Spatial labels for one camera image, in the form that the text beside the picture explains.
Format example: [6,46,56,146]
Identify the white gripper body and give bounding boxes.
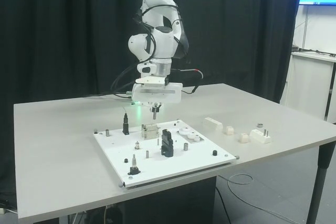
[132,82,183,104]

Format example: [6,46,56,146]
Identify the long white peg holder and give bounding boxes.
[202,116,223,133]

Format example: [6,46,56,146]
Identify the white wedge peg holder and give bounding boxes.
[249,129,272,145]

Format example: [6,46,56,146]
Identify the flat white mounting plate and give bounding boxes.
[134,76,169,87]

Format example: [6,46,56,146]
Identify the black USB plug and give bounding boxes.
[122,108,130,135]

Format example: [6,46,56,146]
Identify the black D-SUB plug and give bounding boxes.
[160,129,174,158]

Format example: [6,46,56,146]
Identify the metal waterproof plug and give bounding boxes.
[127,153,141,176]

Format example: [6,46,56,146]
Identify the white task board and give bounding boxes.
[93,119,238,190]

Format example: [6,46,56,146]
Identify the black controller cabinet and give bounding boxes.
[69,175,219,224]

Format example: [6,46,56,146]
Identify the black curtain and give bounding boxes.
[0,0,305,109]

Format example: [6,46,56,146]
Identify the white cabinet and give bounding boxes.
[279,50,336,125]

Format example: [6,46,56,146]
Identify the black table leg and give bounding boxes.
[307,145,332,224]

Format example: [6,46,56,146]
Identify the silver flange ring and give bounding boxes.
[151,62,172,78]

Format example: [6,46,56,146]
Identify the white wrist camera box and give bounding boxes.
[136,62,153,74]

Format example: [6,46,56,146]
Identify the black base cable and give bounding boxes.
[114,91,133,101]

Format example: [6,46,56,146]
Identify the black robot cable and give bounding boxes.
[110,6,184,91]

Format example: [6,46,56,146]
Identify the thin grey floor cable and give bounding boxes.
[227,173,265,224]

